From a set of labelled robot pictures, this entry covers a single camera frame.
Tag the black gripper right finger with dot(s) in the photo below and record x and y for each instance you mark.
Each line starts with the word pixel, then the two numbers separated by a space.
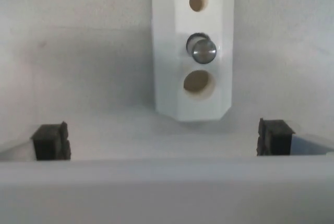
pixel 276 140

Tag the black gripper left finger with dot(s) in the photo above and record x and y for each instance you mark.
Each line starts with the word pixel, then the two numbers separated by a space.
pixel 50 143

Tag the metal round peg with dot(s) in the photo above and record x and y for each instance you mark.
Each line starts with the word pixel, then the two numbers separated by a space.
pixel 203 51

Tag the white peg holder with holes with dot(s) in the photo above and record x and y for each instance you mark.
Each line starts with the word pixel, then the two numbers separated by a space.
pixel 167 51

